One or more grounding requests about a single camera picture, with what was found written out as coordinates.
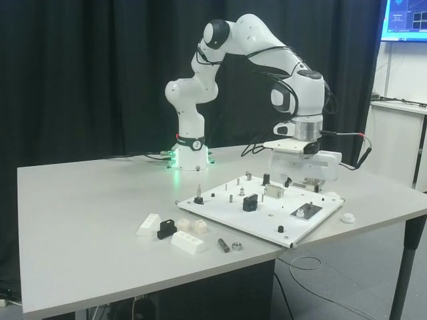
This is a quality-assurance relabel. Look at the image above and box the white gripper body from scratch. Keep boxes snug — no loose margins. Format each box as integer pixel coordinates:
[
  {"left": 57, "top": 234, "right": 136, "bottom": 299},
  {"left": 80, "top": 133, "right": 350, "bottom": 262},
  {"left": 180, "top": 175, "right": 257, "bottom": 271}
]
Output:
[{"left": 269, "top": 149, "right": 343, "bottom": 183}]

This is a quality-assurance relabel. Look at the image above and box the black probe rod red tag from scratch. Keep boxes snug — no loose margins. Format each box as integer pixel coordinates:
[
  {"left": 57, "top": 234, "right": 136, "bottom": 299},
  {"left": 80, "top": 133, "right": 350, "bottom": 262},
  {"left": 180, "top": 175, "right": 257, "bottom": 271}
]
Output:
[{"left": 353, "top": 131, "right": 374, "bottom": 167}]

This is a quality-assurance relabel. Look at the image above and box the white task board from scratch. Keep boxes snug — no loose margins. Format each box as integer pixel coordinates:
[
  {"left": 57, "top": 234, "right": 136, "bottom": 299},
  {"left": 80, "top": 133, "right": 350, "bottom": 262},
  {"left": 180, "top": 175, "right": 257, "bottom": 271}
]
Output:
[{"left": 175, "top": 172, "right": 345, "bottom": 249}]

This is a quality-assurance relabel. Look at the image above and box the white cabinet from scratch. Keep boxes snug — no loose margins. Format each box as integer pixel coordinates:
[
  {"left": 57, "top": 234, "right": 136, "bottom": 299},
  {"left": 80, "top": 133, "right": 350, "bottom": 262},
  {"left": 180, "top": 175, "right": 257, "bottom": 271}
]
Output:
[{"left": 363, "top": 99, "right": 427, "bottom": 193}]

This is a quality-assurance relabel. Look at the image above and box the white holder with holes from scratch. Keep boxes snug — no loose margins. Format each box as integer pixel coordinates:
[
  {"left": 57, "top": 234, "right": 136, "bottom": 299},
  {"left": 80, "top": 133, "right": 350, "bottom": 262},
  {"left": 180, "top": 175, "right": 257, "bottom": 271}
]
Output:
[
  {"left": 135, "top": 213, "right": 163, "bottom": 237},
  {"left": 170, "top": 230, "right": 205, "bottom": 255}
]

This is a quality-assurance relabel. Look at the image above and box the black table leg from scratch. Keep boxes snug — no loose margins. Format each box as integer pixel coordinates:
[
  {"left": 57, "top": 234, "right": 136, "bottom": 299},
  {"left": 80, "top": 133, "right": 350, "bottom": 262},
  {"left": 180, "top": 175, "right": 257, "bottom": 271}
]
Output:
[{"left": 398, "top": 219, "right": 422, "bottom": 320}]

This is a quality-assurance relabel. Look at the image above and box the black plug with brass face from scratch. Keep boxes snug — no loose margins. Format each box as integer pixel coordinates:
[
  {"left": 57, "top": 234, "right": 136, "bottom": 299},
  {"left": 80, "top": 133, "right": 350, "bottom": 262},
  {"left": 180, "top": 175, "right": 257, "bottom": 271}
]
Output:
[{"left": 156, "top": 218, "right": 178, "bottom": 240}]

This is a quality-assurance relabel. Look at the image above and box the black box under table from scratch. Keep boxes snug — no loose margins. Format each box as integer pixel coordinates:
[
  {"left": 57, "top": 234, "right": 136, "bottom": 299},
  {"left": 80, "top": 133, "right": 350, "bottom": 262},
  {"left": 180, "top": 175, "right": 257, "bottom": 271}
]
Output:
[{"left": 145, "top": 259, "right": 278, "bottom": 320}]

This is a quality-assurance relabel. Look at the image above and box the blue screen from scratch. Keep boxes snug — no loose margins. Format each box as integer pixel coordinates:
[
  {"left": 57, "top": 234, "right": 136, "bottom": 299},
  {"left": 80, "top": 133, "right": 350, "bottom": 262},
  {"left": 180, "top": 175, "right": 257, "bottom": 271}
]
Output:
[{"left": 380, "top": 0, "right": 427, "bottom": 43}]

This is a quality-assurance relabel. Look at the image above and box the grey floor cable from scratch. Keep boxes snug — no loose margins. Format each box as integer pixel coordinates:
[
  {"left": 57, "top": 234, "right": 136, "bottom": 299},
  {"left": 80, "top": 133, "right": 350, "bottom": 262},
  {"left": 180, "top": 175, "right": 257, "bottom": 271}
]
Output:
[{"left": 288, "top": 255, "right": 331, "bottom": 320}]

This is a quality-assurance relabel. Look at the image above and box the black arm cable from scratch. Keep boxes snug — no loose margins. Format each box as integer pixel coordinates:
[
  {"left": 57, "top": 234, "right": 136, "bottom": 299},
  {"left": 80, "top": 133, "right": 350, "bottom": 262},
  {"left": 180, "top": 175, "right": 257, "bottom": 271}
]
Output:
[{"left": 195, "top": 41, "right": 335, "bottom": 158}]

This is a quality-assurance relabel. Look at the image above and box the black base cable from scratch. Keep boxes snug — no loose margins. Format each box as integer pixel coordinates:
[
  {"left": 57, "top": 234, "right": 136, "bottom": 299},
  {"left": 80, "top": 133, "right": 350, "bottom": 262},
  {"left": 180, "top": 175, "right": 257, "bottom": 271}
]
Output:
[{"left": 113, "top": 150, "right": 175, "bottom": 161}]

